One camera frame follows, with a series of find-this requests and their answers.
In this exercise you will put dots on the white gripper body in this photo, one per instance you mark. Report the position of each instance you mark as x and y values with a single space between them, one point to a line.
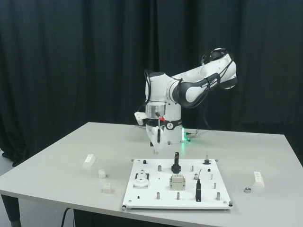
151 133

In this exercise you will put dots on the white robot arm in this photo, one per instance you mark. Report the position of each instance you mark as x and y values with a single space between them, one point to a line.
174 116

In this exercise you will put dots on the black rod with red tag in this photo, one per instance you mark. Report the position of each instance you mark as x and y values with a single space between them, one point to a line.
158 135

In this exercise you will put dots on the white small gear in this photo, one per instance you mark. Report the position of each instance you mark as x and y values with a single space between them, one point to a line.
142 170

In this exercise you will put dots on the black waterproof plug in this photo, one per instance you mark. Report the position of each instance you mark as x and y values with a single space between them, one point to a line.
175 165

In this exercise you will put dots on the white medium gear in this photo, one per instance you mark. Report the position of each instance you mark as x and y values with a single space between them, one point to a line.
142 176

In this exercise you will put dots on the white large gear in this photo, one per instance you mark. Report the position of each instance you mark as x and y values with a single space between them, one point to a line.
141 183

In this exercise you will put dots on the metal D-SUB plug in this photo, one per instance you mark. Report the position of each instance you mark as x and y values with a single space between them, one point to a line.
176 184

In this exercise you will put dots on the metal BNC plug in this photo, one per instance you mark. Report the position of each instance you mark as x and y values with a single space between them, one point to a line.
196 176

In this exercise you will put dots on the clear Ethernet plug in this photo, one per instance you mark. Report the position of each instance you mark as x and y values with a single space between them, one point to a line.
206 158

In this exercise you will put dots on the white task board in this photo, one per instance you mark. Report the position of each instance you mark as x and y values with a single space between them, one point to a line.
165 203

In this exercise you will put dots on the black USB plug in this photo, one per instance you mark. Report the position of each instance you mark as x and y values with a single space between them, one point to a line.
198 190

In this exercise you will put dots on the white round holder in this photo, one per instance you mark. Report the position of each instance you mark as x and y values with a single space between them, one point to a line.
101 174

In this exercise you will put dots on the white square holder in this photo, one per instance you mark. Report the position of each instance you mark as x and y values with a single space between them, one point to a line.
107 188

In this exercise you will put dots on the white long holder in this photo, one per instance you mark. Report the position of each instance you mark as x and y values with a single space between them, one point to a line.
88 162
258 180

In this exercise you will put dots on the metal square peg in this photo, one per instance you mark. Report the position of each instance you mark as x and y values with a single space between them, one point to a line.
218 196

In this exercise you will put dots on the black curtain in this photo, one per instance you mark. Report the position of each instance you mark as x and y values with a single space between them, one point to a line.
71 59

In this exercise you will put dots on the dark table leg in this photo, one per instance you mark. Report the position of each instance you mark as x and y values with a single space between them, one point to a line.
10 210

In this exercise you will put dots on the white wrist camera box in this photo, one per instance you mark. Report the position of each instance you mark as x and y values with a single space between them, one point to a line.
140 117

